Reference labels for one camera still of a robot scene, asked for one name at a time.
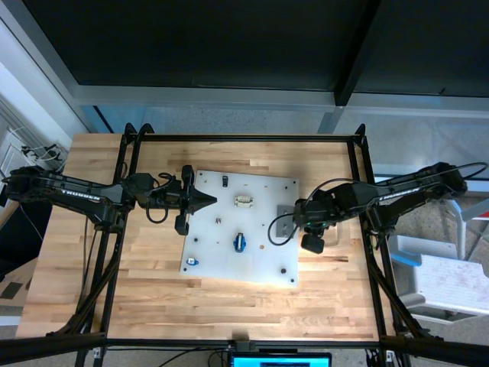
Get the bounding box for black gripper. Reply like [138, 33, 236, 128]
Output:
[293, 197, 338, 234]
[167, 164, 219, 235]

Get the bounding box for white step stool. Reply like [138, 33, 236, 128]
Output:
[393, 232, 489, 326]

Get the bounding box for blue round holder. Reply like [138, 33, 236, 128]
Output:
[231, 232, 248, 254]

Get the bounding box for grey metal chair frame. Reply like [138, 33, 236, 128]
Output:
[431, 187, 489, 265]

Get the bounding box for white board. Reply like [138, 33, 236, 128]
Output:
[179, 169, 302, 287]

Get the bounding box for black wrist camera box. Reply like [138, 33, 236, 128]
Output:
[300, 233, 327, 255]

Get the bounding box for table level camera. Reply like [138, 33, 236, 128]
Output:
[233, 330, 255, 352]

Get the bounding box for white power cables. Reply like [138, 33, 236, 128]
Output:
[19, 143, 66, 170]

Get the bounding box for black room pillar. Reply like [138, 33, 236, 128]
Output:
[335, 0, 383, 107]

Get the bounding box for grey metal plate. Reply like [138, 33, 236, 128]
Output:
[274, 203, 303, 238]

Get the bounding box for blue laptop screen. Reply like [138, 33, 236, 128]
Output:
[230, 352, 332, 367]

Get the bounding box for brown cardboard box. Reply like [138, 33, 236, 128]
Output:
[0, 255, 40, 307]

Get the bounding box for black metal frame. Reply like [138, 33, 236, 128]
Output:
[0, 122, 489, 367]

